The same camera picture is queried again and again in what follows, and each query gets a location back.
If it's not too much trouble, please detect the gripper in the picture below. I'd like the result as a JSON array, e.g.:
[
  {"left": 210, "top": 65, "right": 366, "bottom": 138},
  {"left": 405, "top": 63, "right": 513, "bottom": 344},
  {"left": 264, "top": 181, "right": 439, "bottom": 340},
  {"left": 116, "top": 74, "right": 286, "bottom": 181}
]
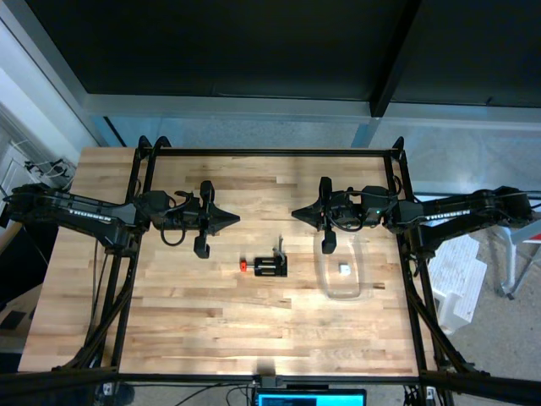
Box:
[
  {"left": 291, "top": 176, "right": 363, "bottom": 255},
  {"left": 183, "top": 179, "right": 241, "bottom": 260}
]

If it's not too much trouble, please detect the black vise with orange knob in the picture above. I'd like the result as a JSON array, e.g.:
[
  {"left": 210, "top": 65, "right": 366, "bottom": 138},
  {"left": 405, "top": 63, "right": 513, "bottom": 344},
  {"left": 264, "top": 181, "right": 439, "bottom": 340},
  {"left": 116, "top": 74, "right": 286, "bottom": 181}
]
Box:
[{"left": 239, "top": 255, "right": 289, "bottom": 279}]

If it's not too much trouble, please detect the clear plastic tub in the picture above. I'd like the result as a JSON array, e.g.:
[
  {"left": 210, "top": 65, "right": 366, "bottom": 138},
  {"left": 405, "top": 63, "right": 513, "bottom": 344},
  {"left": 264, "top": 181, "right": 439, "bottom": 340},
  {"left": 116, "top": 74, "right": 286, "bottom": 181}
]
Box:
[{"left": 314, "top": 235, "right": 374, "bottom": 302}]

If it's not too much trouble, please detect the white step stool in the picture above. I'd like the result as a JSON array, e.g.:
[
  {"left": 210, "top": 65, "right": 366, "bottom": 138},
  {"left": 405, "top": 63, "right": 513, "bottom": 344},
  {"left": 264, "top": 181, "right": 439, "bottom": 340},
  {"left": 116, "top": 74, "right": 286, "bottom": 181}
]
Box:
[{"left": 425, "top": 234, "right": 488, "bottom": 336}]

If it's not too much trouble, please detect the white power strip with plugs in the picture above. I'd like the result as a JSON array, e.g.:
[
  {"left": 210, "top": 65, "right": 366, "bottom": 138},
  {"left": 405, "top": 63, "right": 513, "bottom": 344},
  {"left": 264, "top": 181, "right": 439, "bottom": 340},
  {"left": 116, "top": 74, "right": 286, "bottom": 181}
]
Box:
[{"left": 23, "top": 156, "right": 76, "bottom": 188}]

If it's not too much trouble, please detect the laptop screen with blue edge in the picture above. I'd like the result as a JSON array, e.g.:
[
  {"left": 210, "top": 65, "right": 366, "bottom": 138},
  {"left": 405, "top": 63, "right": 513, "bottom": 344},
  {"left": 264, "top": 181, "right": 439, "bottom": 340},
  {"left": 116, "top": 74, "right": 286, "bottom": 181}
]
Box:
[{"left": 253, "top": 388, "right": 368, "bottom": 406}]

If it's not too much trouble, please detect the grey metal stand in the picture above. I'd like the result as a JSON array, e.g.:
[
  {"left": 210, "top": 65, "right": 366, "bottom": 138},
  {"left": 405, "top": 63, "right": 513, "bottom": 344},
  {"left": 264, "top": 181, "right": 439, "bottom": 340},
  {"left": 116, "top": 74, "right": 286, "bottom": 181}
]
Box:
[{"left": 489, "top": 222, "right": 541, "bottom": 302}]

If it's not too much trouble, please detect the cardboard box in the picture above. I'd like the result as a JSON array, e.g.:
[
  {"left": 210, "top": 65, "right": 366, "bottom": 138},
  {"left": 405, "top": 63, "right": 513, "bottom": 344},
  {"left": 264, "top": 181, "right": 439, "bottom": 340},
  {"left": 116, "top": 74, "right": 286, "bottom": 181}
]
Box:
[{"left": 0, "top": 283, "right": 46, "bottom": 339}]

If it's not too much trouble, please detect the black looped cable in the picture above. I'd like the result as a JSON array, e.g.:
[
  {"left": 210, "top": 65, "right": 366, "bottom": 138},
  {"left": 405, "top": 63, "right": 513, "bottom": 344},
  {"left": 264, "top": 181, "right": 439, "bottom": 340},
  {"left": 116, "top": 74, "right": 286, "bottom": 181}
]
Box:
[
  {"left": 159, "top": 226, "right": 189, "bottom": 249},
  {"left": 323, "top": 211, "right": 364, "bottom": 233}
]

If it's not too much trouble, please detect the black aluminium frame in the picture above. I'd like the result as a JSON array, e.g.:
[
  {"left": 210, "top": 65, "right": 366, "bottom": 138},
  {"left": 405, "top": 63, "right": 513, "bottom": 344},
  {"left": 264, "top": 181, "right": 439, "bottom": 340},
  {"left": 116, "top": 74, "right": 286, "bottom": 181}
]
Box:
[{"left": 0, "top": 134, "right": 495, "bottom": 406}]

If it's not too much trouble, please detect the black table camera mount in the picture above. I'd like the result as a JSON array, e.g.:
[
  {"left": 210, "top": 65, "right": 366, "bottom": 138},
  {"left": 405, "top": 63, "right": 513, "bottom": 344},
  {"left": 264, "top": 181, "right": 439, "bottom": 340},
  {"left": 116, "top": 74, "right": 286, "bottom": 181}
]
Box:
[{"left": 255, "top": 366, "right": 280, "bottom": 388}]

